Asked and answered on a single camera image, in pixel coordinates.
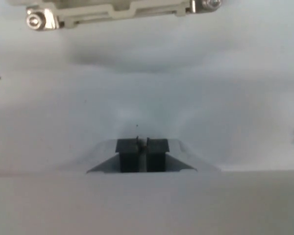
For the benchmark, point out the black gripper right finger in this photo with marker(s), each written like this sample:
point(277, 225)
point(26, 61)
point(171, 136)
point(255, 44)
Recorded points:
point(156, 151)

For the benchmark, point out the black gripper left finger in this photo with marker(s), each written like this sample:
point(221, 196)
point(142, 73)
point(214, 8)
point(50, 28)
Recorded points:
point(127, 151)

